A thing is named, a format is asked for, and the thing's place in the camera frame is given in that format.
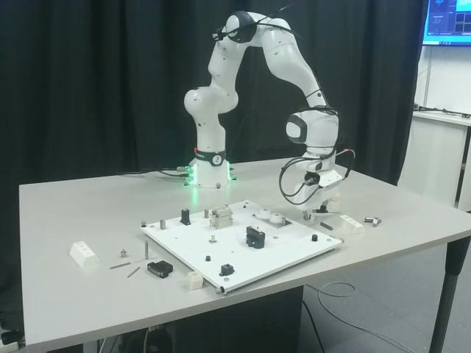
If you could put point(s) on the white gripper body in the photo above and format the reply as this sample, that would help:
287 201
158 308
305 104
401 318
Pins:
312 196

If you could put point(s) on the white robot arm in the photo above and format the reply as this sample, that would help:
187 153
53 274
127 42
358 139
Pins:
279 55

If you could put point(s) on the white medium gear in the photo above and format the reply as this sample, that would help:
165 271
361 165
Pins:
276 218

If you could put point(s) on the dark metal square peg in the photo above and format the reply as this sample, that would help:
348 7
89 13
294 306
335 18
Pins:
326 225

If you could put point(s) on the white peg holder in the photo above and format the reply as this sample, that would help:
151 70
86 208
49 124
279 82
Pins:
351 224
84 253

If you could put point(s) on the thin black rod red tag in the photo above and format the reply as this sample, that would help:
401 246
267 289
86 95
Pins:
349 165

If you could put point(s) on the small Ethernet plug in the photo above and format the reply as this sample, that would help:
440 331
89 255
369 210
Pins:
377 221

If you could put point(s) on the white task board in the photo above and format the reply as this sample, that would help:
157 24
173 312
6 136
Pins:
235 257

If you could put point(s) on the white cabinet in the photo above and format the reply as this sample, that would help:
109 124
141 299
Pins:
438 154

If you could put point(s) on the small white cube holder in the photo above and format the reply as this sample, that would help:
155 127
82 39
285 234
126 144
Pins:
195 281

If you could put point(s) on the black box under table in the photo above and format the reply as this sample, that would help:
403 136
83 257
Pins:
221 323

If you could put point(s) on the dark table leg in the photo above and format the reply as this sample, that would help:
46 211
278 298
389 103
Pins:
447 287

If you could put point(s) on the black D-SUB plug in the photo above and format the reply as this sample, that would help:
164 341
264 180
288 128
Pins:
160 269

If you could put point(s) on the metal round peg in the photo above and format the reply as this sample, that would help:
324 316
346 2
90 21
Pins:
133 272
146 250
120 265

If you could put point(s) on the metal bolt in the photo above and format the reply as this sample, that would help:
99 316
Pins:
123 254

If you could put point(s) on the blue screen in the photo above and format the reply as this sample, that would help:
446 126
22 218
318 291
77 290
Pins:
447 22

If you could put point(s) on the black curtains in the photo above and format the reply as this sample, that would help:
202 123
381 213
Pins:
92 92

